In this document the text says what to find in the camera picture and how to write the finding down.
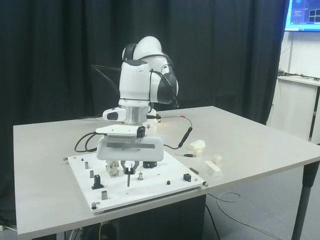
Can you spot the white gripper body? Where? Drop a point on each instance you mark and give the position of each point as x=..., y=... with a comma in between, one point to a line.
x=130, y=153

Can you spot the metal round peg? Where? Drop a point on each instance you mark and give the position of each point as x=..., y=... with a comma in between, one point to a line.
x=128, y=181

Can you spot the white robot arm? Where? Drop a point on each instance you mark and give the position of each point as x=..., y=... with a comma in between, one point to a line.
x=132, y=80

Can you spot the large metal square peg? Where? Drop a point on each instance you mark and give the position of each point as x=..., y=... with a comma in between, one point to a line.
x=103, y=195

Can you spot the metal BNC plug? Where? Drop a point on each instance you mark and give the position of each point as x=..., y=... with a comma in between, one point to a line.
x=140, y=176

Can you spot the beige connector block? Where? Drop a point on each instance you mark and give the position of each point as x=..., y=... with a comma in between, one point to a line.
x=112, y=171

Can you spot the black D-SUB plug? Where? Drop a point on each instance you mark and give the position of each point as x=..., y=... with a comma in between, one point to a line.
x=150, y=164

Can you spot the flat white mounting plate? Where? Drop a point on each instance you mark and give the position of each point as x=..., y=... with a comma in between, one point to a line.
x=112, y=129

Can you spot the white task board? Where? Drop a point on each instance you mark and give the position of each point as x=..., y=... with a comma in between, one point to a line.
x=150, y=193

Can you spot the small black plug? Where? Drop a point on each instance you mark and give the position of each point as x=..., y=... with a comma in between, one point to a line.
x=188, y=155

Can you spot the small black bar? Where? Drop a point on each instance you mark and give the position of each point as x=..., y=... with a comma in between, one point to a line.
x=194, y=170

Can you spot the black cabinet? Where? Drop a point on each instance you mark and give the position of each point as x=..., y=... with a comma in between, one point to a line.
x=155, y=225

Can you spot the white holder with three holes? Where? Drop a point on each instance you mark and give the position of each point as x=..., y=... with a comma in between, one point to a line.
x=197, y=144

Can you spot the small white cube holder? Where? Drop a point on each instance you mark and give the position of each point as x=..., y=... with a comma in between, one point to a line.
x=200, y=152
x=217, y=159

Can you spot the long white sloped holder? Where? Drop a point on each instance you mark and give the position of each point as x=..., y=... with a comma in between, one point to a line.
x=212, y=170

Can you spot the black curtain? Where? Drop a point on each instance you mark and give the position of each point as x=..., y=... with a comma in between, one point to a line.
x=50, y=50

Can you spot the white cabinet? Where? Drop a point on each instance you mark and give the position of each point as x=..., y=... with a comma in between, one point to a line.
x=295, y=107

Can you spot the black table leg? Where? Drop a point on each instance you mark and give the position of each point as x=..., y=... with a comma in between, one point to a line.
x=303, y=200

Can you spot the blue screen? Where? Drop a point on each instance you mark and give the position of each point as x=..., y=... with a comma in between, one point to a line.
x=302, y=15

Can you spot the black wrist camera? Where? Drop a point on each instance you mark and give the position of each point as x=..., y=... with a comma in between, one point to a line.
x=141, y=132

